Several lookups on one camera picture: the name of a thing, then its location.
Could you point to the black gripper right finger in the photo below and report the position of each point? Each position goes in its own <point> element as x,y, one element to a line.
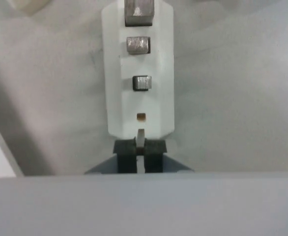
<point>155,157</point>

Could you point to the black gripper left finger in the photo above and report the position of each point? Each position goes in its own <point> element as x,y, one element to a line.
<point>125,157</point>

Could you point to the thin metal square peg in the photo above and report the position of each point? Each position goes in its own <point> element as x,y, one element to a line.
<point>140,137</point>

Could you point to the small metal square peg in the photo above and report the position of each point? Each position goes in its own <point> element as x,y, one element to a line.
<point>142,83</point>

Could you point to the white square peg holder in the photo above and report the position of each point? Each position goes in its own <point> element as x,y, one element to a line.
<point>114,73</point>

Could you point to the medium metal square peg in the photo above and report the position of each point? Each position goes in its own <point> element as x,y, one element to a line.
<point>137,45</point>

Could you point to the large metal square peg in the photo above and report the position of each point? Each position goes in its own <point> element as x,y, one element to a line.
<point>139,12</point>

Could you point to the small white holder block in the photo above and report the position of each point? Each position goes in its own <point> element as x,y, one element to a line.
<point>28,6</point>

